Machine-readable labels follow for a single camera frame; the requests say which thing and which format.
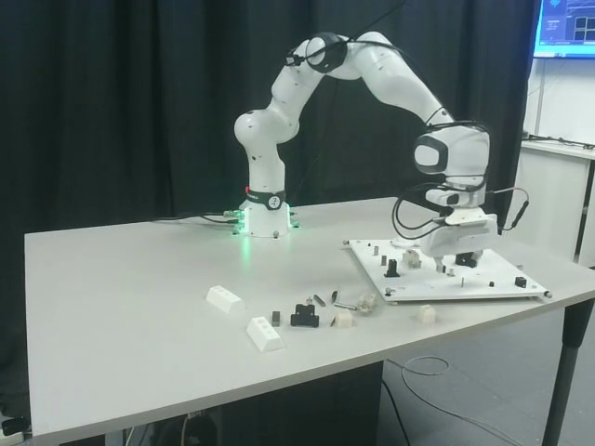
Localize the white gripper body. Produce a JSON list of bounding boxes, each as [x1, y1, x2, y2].
[[424, 213, 501, 260]]

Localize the long white peg holder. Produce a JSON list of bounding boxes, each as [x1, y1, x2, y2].
[[205, 286, 246, 313], [245, 317, 285, 353]]

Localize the white task board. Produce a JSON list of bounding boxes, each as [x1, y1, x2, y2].
[[341, 238, 555, 306]]

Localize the white cabinet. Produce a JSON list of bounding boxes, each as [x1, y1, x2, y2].
[[514, 136, 595, 269]]

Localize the grey table leg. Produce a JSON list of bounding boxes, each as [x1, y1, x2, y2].
[[542, 296, 585, 446]]

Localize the black D-SUB plug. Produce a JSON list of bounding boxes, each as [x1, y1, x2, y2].
[[289, 299, 322, 329]]

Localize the black box under table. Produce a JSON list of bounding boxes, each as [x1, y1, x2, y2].
[[204, 361, 387, 446]]

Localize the blue screen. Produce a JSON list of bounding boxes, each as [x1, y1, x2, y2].
[[533, 0, 595, 59]]

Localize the black curtains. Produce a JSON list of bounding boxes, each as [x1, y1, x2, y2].
[[0, 0, 545, 298]]

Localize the black rod on wire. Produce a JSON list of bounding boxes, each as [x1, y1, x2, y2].
[[493, 187, 532, 235]]

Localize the black looped gripper cable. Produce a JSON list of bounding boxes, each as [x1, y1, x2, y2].
[[391, 182, 450, 242]]

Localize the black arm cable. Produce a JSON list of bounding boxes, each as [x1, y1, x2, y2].
[[284, 0, 492, 134]]

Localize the grey floor cable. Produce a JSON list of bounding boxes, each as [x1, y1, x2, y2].
[[401, 356, 595, 440]]

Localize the black base cables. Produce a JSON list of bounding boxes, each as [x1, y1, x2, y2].
[[155, 211, 244, 226]]

